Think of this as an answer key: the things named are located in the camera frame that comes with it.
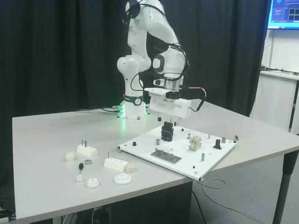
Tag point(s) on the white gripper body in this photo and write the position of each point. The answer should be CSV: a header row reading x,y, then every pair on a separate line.
x,y
172,106

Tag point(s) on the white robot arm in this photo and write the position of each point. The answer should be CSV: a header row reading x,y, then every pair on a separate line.
x,y
136,35

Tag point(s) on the white large gear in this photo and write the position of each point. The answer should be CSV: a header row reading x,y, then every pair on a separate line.
x,y
121,180

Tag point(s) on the white medium gear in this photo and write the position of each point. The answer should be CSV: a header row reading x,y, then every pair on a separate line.
x,y
93,183

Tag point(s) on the white small gear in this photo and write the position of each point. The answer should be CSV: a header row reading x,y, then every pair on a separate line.
x,y
79,178

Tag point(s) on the black D-SUB plug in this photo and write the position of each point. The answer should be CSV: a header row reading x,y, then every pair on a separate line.
x,y
166,136

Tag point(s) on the flat white mounting plate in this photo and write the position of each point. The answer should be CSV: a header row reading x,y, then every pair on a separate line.
x,y
154,91

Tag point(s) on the white task board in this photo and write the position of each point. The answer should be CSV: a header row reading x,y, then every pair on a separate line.
x,y
182,156

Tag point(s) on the cream Ethernet plug block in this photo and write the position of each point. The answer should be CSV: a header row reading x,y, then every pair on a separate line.
x,y
69,156
130,168

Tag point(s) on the white peg holder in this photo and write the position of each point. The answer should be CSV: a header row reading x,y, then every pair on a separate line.
x,y
114,163
87,151

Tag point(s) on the metal nut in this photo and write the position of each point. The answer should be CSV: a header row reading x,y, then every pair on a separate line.
x,y
87,161

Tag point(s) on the black USB plug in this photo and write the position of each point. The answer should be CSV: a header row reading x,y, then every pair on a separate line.
x,y
80,166

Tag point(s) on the white cabinet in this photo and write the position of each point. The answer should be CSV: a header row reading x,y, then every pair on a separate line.
x,y
275,100

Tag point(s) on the black table leg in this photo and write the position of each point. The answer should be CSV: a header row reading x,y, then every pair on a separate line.
x,y
286,186

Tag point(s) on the black curtains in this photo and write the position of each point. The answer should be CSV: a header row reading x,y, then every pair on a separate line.
x,y
51,51

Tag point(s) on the blue screen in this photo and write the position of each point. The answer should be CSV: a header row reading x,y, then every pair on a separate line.
x,y
283,14

